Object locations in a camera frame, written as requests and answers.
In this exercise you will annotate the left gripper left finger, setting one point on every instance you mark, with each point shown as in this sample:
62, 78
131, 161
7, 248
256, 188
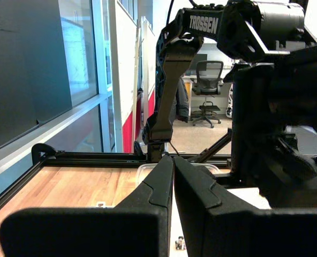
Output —
94, 230

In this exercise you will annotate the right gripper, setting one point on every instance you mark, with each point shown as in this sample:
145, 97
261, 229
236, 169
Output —
295, 120

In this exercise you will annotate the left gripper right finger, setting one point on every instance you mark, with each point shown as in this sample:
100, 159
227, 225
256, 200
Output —
241, 233

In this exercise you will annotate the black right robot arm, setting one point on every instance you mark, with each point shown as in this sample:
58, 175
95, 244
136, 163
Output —
169, 80

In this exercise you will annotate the white task board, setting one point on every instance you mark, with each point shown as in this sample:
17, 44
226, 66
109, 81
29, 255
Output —
244, 196

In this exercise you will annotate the clear plastic tub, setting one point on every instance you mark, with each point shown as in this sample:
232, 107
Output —
145, 171

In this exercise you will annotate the black office chair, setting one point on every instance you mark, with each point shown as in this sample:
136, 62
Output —
208, 85

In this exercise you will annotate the black monitor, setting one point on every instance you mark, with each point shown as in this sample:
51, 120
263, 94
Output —
198, 61

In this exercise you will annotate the black aluminium frame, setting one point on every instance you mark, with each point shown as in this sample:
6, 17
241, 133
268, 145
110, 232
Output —
94, 158

